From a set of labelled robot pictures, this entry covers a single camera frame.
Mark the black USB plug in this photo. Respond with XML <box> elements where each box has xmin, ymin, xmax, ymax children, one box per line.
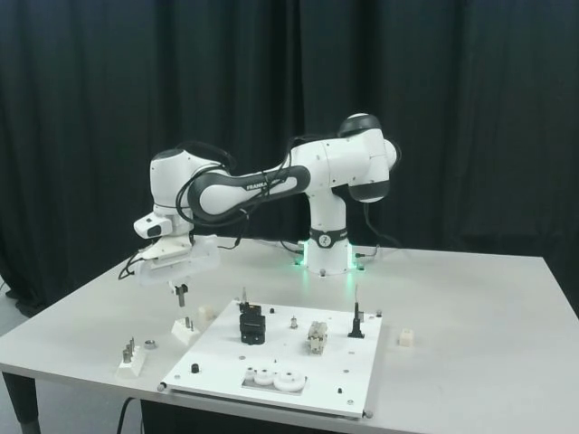
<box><xmin>346</xmin><ymin>284</ymin><xmax>366</xmax><ymax>340</ymax></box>

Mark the black D-SUB plug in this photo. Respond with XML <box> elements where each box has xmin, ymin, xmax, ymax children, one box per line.
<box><xmin>237</xmin><ymin>314</ymin><xmax>268</xmax><ymax>347</ymax></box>

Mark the black curtain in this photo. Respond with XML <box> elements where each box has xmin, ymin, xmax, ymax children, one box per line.
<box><xmin>0</xmin><ymin>0</ymin><xmax>579</xmax><ymax>317</ymax></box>

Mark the white camera box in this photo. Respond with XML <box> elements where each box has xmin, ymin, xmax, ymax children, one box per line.
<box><xmin>132</xmin><ymin>213</ymin><xmax>174</xmax><ymax>241</ymax></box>

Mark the white peg holder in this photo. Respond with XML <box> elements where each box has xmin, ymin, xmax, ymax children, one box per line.
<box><xmin>116</xmin><ymin>348</ymin><xmax>148</xmax><ymax>379</ymax></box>
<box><xmin>171</xmin><ymin>316</ymin><xmax>201</xmax><ymax>345</ymax></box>

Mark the black floor cable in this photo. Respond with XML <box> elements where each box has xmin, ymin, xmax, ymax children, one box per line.
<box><xmin>118</xmin><ymin>396</ymin><xmax>143</xmax><ymax>434</ymax></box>

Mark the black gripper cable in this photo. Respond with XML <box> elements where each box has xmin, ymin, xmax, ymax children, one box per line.
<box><xmin>118</xmin><ymin>250</ymin><xmax>153</xmax><ymax>280</ymax></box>

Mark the black table leg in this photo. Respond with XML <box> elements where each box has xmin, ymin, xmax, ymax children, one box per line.
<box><xmin>1</xmin><ymin>371</ymin><xmax>39</xmax><ymax>434</ymax></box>

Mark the white large gear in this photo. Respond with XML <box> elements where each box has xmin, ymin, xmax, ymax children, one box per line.
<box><xmin>272</xmin><ymin>370</ymin><xmax>306</xmax><ymax>393</ymax></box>

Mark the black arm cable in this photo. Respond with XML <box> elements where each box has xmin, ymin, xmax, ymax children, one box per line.
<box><xmin>175</xmin><ymin>135</ymin><xmax>318</xmax><ymax>249</ymax></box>

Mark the black Ethernet plug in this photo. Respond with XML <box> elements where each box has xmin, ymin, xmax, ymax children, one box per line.
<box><xmin>239</xmin><ymin>287</ymin><xmax>263</xmax><ymax>317</ymax></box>

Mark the black base cable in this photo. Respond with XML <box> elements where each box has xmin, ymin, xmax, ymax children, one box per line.
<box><xmin>355</xmin><ymin>198</ymin><xmax>404</xmax><ymax>263</ymax></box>

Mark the white mounting plate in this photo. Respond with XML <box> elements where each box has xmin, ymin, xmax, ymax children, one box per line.
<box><xmin>145</xmin><ymin>238</ymin><xmax>194</xmax><ymax>263</ymax></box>

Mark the white task board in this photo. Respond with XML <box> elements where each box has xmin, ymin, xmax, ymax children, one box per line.
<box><xmin>157</xmin><ymin>297</ymin><xmax>386</xmax><ymax>420</ymax></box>

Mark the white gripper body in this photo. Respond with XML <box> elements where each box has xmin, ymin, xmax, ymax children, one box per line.
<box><xmin>135</xmin><ymin>237</ymin><xmax>222</xmax><ymax>288</ymax></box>

